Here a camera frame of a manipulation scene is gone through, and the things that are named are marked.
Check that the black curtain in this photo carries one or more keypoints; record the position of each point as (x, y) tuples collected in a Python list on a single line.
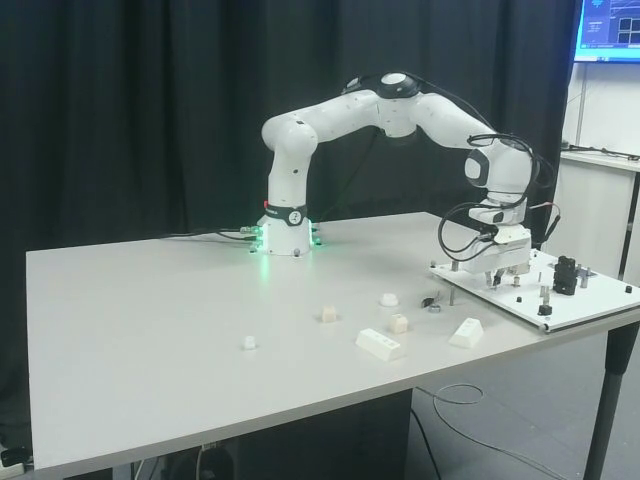
[(150, 100)]

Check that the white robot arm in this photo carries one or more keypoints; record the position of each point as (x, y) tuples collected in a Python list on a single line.
[(345, 112)]

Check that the black cabinet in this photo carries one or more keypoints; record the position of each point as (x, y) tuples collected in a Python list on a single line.
[(325, 440)]

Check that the black D-SUB plug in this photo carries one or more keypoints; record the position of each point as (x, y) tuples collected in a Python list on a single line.
[(565, 275)]

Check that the black and metal round plug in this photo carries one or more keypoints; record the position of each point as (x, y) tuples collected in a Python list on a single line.
[(431, 304)]

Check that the grey block plug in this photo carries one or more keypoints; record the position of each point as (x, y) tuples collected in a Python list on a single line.
[(584, 274)]

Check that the white long holder with holes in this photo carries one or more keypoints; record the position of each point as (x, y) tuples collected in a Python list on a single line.
[(465, 332), (380, 344)]

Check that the thin black rod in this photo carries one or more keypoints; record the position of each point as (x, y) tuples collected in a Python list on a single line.
[(553, 227)]

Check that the white medium gear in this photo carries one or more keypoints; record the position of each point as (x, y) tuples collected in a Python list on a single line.
[(389, 299)]

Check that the white small gear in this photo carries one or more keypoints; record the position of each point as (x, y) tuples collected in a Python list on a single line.
[(248, 342)]

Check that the metal bolt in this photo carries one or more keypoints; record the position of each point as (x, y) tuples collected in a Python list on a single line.
[(546, 296)]

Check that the blue screen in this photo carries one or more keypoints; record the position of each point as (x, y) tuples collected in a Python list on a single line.
[(607, 30)]

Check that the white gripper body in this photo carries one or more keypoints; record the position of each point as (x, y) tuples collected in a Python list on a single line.
[(500, 257)]

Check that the white cabinet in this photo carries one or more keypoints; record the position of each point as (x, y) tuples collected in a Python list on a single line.
[(595, 210)]

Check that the white task board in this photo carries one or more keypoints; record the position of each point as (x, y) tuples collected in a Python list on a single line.
[(575, 312)]

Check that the black table leg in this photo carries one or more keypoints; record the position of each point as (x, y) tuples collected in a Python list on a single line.
[(607, 400)]

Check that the white cube holder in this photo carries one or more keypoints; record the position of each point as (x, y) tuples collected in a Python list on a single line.
[(398, 323), (327, 313)]

